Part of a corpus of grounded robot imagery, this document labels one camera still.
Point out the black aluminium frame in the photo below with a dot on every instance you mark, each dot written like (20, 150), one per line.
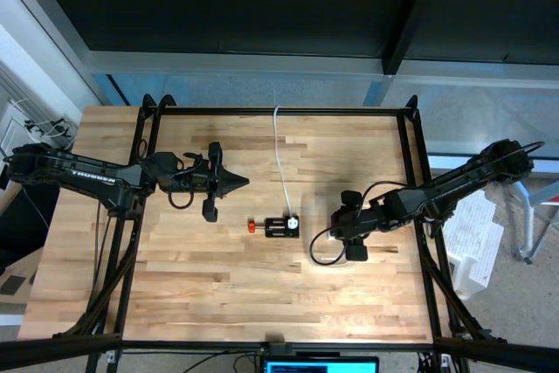
(52, 349)

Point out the black vise with orange knob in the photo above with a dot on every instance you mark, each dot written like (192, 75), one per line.
(277, 228)

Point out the small black table camera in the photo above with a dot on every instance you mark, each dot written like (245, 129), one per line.
(276, 343)

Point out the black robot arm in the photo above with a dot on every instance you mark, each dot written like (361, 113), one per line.
(87, 176)
(436, 191)

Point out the blue laptop screen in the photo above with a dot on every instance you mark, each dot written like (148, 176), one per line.
(319, 366)

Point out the white receptacle socket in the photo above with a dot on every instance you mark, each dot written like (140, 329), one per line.
(292, 222)

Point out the white foam packaging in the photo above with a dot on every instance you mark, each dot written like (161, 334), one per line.
(471, 242)

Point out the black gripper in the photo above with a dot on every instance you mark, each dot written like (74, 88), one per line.
(205, 181)
(351, 226)

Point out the gray metal chair frame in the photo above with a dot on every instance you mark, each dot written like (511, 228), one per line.
(528, 224)

